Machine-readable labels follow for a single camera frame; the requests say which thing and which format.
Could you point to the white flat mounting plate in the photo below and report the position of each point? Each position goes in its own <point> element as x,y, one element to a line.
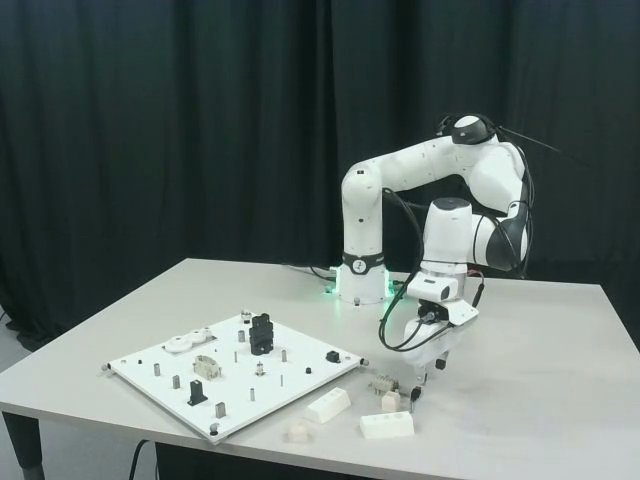
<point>464,312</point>

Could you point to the long white peg holder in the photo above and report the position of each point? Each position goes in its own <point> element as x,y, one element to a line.
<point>387,425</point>
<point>327,405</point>

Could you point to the black USB plug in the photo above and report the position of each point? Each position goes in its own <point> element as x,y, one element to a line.
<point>197,392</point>

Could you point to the white medium gear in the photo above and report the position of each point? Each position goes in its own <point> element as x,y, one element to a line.
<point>201,336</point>

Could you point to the black table leg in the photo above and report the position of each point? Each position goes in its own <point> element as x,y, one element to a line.
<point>22,445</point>

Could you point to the black curtain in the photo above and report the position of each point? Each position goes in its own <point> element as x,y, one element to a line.
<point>150,125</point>

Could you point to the metal BNC plug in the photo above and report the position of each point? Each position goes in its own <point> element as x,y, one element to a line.
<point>260,370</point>

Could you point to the metal square peg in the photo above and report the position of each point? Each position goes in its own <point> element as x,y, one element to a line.
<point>220,410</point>
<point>176,382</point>

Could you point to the small white plug holder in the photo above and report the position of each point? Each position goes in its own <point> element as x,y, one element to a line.
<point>392,401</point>
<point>297,430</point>

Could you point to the metal bolt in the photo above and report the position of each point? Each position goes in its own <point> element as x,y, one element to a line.
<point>245,315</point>

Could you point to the beige waterproof plug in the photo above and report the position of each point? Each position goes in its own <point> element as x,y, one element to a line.
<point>384,387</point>

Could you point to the white large gear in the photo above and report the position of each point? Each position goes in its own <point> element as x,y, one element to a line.
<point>181,345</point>

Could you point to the white task board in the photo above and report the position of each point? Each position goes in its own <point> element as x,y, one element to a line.
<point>235,370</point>

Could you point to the black D-SUB plug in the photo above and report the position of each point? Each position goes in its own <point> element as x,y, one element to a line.
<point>261,335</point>

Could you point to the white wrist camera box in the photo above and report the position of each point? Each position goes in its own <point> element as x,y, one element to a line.
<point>432,290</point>

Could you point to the beige waterproof socket connector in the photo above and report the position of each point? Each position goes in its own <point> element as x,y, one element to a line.
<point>207,364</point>

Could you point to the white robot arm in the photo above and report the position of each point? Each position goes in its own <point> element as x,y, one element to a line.
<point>400,165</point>

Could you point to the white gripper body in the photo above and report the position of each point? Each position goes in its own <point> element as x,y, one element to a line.
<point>430,345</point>

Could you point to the black Ethernet plug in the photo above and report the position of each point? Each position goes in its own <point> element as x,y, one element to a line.
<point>414,396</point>

